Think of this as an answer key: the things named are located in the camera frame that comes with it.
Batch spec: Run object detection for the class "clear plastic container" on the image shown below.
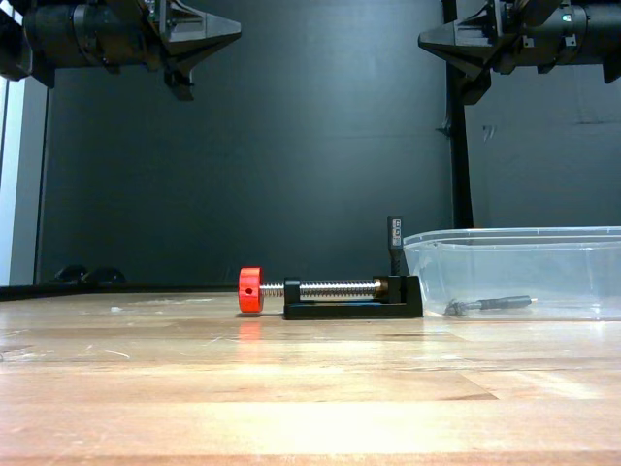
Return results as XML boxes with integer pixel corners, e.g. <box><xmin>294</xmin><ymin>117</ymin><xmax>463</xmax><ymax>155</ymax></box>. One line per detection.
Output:
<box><xmin>402</xmin><ymin>225</ymin><xmax>621</xmax><ymax>322</ymax></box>

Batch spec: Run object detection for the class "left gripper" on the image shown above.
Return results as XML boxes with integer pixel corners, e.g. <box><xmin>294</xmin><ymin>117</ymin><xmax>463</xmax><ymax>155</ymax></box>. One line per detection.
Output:
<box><xmin>141</xmin><ymin>0</ymin><xmax>243</xmax><ymax>102</ymax></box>

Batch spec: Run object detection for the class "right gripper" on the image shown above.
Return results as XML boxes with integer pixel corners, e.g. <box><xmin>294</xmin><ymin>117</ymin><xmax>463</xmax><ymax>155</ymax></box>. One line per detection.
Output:
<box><xmin>417</xmin><ymin>0</ymin><xmax>555</xmax><ymax>106</ymax></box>

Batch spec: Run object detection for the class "black clamp with red knob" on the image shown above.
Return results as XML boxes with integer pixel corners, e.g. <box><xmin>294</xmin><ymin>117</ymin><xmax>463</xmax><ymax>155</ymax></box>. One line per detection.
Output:
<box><xmin>237</xmin><ymin>265</ymin><xmax>425</xmax><ymax>321</ymax></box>

